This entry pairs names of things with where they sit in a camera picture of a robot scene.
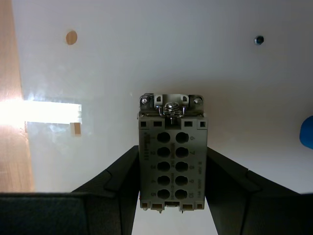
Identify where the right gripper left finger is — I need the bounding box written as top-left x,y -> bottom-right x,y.
0,144 -> 141,235

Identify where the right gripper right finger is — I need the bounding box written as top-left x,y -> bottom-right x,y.
206,146 -> 313,235

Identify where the grey HAN10E connector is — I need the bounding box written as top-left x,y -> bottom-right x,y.
135,92 -> 209,214

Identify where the blue round connector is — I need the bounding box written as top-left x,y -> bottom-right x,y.
299,117 -> 313,149

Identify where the white mounting board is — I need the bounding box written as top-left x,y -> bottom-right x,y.
13,0 -> 313,235

